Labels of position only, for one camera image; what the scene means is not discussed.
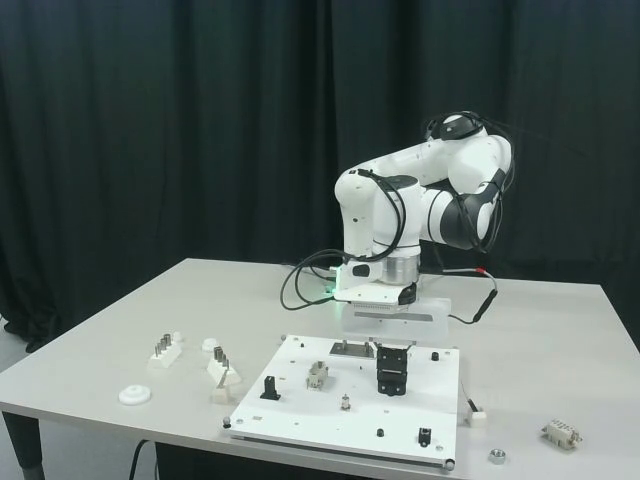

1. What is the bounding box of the white large gear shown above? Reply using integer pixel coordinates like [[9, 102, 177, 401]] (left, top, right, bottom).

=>
[[118, 383, 153, 406]]

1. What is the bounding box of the beige waterproof plug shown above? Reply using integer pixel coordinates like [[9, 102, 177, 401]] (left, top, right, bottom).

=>
[[542, 419, 584, 445]]

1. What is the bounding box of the white peg holder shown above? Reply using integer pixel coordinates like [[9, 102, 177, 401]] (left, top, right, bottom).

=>
[[146, 345, 182, 371], [206, 359, 242, 386]]

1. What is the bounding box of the small white sensor box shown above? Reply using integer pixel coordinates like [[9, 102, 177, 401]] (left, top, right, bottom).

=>
[[337, 262, 385, 291]]

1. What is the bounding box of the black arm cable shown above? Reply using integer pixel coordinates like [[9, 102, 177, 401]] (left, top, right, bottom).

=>
[[349, 112, 591, 261]]

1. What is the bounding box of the thick black floor cable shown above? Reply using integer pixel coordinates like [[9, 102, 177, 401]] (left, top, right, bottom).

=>
[[130, 438, 152, 480]]

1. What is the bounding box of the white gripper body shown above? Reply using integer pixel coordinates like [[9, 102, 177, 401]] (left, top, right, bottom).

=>
[[341, 297, 451, 347]]

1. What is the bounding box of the dark grey table leg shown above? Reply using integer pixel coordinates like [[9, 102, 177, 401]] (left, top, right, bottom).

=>
[[1, 410, 45, 480]]

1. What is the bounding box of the white task board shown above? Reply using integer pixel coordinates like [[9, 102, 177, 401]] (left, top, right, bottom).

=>
[[221, 333, 461, 472]]

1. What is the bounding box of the black curtain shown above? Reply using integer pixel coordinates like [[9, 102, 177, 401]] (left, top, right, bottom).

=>
[[0, 0, 640, 354]]

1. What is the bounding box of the silver wrist ring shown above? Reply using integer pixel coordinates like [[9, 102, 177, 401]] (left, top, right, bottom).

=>
[[382, 256, 420, 289]]

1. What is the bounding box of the black looped cable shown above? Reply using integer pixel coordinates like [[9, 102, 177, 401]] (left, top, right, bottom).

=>
[[278, 252, 347, 314]]

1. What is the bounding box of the black D-SUB plug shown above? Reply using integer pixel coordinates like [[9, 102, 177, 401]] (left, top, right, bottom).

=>
[[376, 347, 409, 376]]

